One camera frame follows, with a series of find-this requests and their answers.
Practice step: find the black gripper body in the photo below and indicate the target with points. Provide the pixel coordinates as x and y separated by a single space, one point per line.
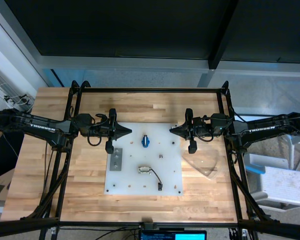
191 130
112 130

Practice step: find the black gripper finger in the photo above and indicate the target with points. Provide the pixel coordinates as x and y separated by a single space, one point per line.
122 128
181 133
181 128
122 133

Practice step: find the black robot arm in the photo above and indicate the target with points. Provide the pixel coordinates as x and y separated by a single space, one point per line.
259 130
40 127

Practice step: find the large blue connector holder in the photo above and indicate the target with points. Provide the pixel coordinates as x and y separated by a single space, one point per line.
145 141

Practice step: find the grey metal plate with pegs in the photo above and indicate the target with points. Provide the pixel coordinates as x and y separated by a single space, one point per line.
115 160

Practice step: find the clear plastic tub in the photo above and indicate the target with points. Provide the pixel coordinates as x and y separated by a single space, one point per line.
204 160

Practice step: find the white plastic board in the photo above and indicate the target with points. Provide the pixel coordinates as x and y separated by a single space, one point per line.
129 172

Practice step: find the laptop screen with blue edge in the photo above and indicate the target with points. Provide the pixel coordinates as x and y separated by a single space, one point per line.
172 235

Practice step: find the white step stool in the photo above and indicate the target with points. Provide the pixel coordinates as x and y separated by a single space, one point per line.
284 185

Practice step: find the brown cardboard box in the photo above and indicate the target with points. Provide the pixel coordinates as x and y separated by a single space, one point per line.
1 183

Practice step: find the black metal frame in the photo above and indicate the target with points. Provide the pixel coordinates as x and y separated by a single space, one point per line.
149 89

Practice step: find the black table-level camera box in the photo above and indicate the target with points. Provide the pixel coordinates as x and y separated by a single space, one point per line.
147 225

